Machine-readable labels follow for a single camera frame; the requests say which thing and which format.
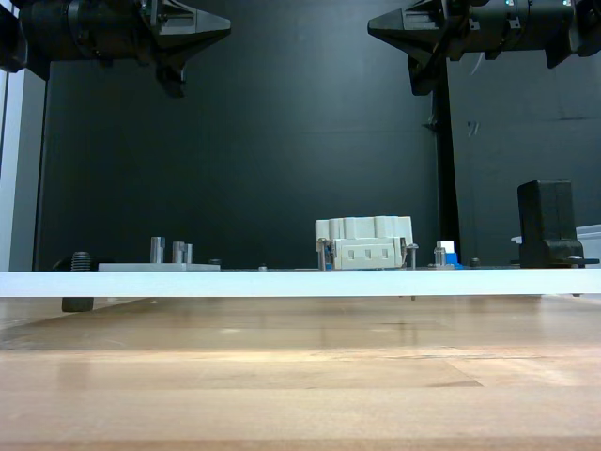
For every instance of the small steel standoff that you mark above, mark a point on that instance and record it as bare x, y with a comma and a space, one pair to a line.
440, 257

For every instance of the grey metal plate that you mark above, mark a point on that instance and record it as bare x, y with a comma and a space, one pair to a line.
155, 267

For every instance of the black upright post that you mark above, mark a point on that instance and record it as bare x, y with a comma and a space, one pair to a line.
446, 188

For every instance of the tall steel post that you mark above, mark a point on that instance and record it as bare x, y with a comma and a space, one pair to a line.
157, 251

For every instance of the beige connector housing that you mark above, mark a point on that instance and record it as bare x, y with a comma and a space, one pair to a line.
366, 235

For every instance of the blue white small connector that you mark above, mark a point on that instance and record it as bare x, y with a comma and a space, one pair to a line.
451, 259

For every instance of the short steel post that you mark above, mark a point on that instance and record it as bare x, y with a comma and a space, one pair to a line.
178, 253
189, 254

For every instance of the black USB socket block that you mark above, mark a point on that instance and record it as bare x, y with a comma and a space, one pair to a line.
544, 221

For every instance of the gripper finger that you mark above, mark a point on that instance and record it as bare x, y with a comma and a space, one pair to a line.
420, 49
394, 22
206, 21
188, 46

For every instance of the black threaded bolt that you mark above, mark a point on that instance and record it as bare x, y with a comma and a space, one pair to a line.
81, 262

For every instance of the white task board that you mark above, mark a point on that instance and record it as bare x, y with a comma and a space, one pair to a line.
300, 284

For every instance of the steel screw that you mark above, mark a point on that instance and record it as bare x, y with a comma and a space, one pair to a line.
411, 257

